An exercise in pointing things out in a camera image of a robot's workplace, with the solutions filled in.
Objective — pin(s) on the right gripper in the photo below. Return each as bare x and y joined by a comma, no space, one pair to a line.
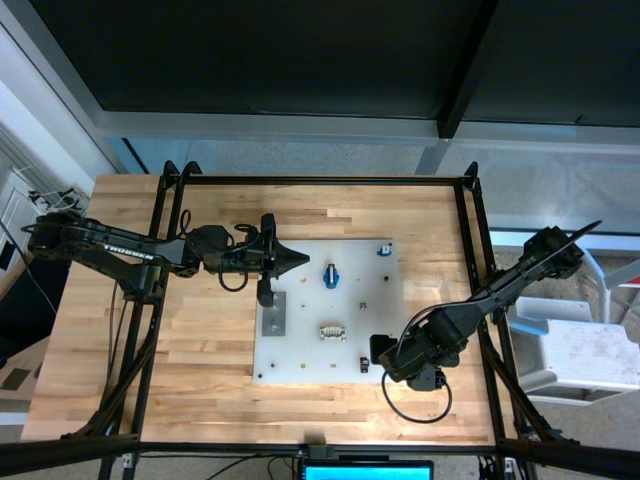
422,372

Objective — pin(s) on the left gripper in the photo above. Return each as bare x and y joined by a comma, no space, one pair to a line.
267,250

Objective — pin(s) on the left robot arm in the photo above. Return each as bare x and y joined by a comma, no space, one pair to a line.
125,247

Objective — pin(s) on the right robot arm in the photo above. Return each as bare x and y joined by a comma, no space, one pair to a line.
505,290

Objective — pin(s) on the large blue socket block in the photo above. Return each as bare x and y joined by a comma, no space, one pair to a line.
331,276

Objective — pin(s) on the black block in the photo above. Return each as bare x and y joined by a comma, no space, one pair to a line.
364,364

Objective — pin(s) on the grey metal plate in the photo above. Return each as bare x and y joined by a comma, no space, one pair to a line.
273,315

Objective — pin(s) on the white task board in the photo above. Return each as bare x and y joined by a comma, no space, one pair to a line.
320,310

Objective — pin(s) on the beige many-pin connector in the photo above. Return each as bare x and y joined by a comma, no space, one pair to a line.
333,333

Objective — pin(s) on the small blue socket block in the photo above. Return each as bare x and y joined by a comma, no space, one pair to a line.
384,248

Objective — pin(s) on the blue screen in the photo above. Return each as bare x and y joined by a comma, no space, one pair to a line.
366,471

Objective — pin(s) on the white plastic stool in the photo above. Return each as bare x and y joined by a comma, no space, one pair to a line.
580,357

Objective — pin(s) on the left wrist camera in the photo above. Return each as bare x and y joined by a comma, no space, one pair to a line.
265,294

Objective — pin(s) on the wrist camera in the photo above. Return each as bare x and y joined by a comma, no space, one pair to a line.
381,345
265,294

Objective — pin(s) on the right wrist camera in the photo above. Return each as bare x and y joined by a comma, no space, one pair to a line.
381,345

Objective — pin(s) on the black frame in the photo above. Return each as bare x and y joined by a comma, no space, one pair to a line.
477,280

